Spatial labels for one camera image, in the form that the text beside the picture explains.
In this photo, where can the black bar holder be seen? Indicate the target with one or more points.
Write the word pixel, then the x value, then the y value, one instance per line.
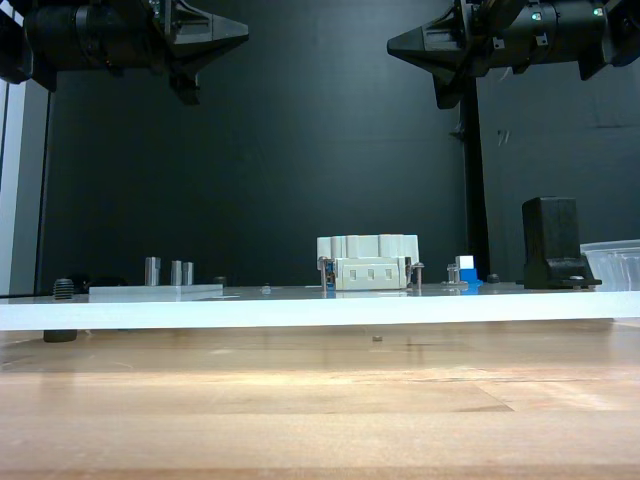
pixel 547 235

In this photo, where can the black screw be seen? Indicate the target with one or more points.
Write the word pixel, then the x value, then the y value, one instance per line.
pixel 63 289
pixel 493 278

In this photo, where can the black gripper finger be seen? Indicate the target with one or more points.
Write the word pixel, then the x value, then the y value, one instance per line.
pixel 205 22
pixel 435 32
pixel 210 42
pixel 435 54

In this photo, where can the thick silver metal bar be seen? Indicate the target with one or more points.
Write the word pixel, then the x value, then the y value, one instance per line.
pixel 152 270

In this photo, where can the grey metal bar block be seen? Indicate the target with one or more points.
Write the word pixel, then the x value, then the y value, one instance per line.
pixel 150 293

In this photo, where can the small blue clamp, white block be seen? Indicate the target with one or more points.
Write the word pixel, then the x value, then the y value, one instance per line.
pixel 467 275

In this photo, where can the clear plastic tub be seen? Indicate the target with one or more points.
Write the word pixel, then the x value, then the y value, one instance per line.
pixel 615 265

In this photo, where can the black metal frame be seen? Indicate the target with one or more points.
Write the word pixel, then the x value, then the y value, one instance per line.
pixel 472 200

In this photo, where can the beige connector housing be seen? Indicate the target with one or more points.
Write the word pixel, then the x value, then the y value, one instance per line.
pixel 369 272

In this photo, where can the small silver screw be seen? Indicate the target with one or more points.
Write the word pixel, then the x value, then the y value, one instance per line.
pixel 452 275

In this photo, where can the thin silver metal bar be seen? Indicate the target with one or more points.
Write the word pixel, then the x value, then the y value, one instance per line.
pixel 188 273
pixel 177 272

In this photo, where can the white taskboard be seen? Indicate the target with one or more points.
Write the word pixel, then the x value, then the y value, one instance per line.
pixel 320 310

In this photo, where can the black rubber foot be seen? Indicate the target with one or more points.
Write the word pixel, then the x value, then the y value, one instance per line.
pixel 60 336

